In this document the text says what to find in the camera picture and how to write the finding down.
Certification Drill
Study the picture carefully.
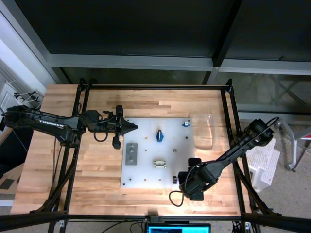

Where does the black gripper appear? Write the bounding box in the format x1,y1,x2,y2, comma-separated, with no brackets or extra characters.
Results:
178,157,208,201
95,105,139,150

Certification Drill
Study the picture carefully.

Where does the grey metal holder block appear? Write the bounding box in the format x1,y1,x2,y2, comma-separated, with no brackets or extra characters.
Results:
124,142,139,166

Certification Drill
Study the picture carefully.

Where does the blue connector with plug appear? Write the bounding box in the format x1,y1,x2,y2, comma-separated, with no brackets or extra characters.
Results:
154,130,165,144

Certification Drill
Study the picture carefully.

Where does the white task board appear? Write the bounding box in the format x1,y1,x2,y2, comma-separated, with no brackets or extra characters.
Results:
121,118,199,189

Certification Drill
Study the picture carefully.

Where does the blue laptop screen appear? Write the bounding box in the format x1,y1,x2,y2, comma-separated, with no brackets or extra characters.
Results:
145,223,211,233

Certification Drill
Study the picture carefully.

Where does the clear plastic tub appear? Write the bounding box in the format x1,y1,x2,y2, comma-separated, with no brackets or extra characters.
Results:
191,113,216,150

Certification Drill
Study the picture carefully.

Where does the white power strip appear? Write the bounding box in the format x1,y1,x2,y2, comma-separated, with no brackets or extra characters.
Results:
13,91,42,107

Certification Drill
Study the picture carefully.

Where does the grey metal stand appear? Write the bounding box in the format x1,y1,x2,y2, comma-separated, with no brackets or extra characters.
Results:
279,121,311,173

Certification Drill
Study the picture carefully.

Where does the cardboard box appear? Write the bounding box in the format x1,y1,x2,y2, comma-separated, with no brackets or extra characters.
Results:
0,162,25,207

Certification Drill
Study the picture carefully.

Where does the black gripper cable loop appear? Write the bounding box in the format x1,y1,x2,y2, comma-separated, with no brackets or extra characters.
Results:
169,190,185,207

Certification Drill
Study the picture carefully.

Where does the black camera on frame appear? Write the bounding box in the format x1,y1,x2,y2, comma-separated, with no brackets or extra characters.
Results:
148,210,161,223

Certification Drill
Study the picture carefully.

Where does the black table frame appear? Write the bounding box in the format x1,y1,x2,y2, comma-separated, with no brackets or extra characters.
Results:
0,77,311,233

